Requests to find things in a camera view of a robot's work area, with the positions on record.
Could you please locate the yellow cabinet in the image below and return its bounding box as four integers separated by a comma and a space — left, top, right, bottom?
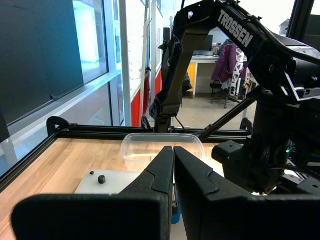
187, 62, 197, 92

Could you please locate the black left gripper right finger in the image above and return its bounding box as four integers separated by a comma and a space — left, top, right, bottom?
174, 146, 320, 240

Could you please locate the black office chair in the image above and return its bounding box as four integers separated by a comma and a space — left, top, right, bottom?
209, 79, 242, 109

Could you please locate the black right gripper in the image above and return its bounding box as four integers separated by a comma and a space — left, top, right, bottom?
211, 140, 320, 195

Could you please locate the white desk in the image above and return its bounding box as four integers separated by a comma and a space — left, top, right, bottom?
191, 54, 222, 96

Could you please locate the clear plastic tub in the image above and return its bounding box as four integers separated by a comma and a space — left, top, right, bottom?
119, 132, 206, 174

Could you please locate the black monitor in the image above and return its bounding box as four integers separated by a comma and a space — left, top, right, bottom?
194, 34, 215, 57

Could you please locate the white board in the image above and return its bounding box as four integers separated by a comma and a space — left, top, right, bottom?
74, 169, 266, 196

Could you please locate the blue black connector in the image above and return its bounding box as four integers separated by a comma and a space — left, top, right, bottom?
171, 184, 183, 225

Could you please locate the purple jacket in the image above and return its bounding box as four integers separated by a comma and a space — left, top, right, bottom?
211, 43, 250, 88

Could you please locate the black aluminium frame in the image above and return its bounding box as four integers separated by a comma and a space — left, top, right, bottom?
0, 0, 320, 193

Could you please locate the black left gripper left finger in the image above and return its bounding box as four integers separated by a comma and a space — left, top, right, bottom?
10, 146, 175, 240

